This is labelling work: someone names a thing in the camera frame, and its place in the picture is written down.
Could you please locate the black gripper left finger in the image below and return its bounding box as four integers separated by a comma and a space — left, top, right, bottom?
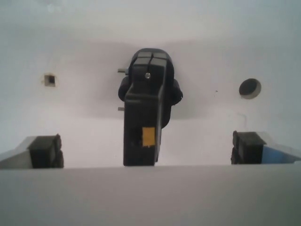
0, 133, 64, 170

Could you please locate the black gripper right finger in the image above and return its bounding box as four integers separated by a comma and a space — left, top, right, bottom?
231, 130, 301, 165

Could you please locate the white task board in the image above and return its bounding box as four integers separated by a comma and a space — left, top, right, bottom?
0, 0, 301, 169

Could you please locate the black D-SUB plug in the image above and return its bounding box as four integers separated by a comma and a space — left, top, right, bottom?
117, 48, 184, 167

